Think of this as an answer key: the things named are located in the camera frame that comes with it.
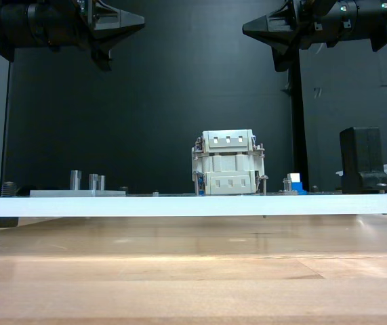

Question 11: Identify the grey HAN10E connector insert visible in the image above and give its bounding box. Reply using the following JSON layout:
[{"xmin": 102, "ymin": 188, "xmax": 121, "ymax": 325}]
[{"xmin": 195, "ymin": 129, "xmax": 266, "ymax": 159}]

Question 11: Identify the small silver metal connector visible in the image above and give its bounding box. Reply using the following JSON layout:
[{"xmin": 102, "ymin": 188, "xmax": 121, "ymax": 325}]
[{"xmin": 279, "ymin": 177, "xmax": 293, "ymax": 195}]

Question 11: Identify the small blue white connector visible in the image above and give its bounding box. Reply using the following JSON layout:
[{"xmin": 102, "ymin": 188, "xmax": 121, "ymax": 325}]
[{"xmin": 287, "ymin": 172, "xmax": 305, "ymax": 195}]

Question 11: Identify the grey connector base socket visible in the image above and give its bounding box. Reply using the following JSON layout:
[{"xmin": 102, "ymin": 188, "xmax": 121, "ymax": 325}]
[{"xmin": 191, "ymin": 154, "xmax": 270, "ymax": 196}]

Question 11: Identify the grey metal plate with posts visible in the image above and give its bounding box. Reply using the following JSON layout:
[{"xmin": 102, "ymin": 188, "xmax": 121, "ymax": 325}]
[{"xmin": 29, "ymin": 169, "xmax": 127, "ymax": 198}]

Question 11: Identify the ribbed black screw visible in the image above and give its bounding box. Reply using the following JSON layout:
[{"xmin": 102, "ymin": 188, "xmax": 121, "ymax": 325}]
[{"xmin": 1, "ymin": 181, "xmax": 18, "ymax": 198}]

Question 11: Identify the white task board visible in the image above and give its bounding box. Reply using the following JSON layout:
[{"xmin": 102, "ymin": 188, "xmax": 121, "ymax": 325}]
[{"xmin": 0, "ymin": 193, "xmax": 387, "ymax": 218}]

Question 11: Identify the black wall post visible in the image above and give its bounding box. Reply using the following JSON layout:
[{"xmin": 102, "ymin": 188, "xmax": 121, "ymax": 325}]
[{"xmin": 280, "ymin": 47, "xmax": 312, "ymax": 194}]

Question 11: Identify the black plastic bracket block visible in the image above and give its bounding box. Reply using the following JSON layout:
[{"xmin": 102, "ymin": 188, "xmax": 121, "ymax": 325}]
[{"xmin": 335, "ymin": 126, "xmax": 387, "ymax": 195}]

